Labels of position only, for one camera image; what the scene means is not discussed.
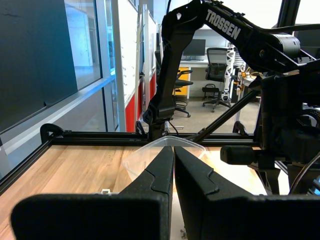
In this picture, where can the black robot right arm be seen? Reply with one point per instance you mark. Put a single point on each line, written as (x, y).
(175, 62)

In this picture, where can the dark glass window pane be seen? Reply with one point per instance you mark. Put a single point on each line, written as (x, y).
(30, 62)

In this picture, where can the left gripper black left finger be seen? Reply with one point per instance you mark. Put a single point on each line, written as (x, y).
(100, 220)

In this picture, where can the black aluminium frame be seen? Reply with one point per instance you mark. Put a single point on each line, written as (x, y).
(100, 137)

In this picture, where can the yellow cabinet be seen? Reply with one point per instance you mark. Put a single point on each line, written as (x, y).
(182, 93)

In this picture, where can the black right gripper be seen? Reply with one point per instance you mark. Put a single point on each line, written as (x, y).
(280, 120)

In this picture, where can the white partition red base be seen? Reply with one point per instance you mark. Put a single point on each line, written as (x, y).
(130, 50)

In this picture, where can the black computer monitor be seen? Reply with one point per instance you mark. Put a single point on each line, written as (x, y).
(193, 48)

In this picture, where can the small blue white connector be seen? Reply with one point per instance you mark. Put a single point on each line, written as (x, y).
(106, 191)

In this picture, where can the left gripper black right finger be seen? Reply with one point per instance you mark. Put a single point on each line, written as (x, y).
(250, 220)

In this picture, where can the clear plastic container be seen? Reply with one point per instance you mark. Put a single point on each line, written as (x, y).
(150, 155)

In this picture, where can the white mounting board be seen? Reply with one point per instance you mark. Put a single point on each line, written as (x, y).
(178, 220)

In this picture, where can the black mesh office chair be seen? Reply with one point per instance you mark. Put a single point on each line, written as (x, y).
(216, 71)

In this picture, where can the white lattice structure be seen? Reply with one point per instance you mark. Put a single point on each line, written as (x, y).
(228, 72)

